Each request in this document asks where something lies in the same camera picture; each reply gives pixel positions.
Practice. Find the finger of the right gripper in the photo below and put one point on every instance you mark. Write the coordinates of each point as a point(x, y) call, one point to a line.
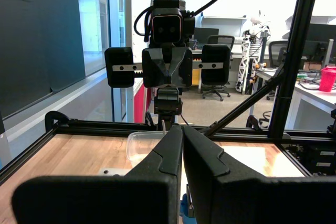
point(183, 77)
point(152, 77)

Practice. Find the red plastic bin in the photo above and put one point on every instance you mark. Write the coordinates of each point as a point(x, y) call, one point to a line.
point(328, 79)

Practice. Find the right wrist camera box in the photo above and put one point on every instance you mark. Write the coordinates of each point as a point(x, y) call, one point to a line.
point(166, 28)

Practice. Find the black office chair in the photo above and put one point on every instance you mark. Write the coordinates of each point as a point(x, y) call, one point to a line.
point(275, 53)
point(220, 40)

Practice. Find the black desk monitor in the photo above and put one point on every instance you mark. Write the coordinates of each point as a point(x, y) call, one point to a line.
point(323, 35)
point(207, 35)

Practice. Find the white wall shelf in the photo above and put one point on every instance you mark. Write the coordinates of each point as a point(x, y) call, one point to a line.
point(223, 20)

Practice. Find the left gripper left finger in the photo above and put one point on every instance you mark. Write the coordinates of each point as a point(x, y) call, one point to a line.
point(105, 200)

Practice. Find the clear plastic tub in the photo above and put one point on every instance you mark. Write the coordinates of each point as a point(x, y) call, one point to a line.
point(139, 145)

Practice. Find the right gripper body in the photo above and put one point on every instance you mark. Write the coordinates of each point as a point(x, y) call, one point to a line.
point(119, 58)

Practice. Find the white lattice robot figure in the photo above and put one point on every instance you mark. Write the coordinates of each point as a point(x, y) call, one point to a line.
point(245, 61)

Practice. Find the white desk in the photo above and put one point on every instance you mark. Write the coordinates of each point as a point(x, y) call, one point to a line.
point(315, 98)

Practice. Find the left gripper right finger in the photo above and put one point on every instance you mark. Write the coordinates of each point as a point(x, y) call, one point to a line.
point(262, 200)

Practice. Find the black aluminium table frame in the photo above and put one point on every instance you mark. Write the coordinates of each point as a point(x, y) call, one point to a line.
point(290, 77)

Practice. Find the yellow drawer cabinet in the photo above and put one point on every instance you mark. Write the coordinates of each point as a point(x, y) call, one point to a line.
point(197, 77)

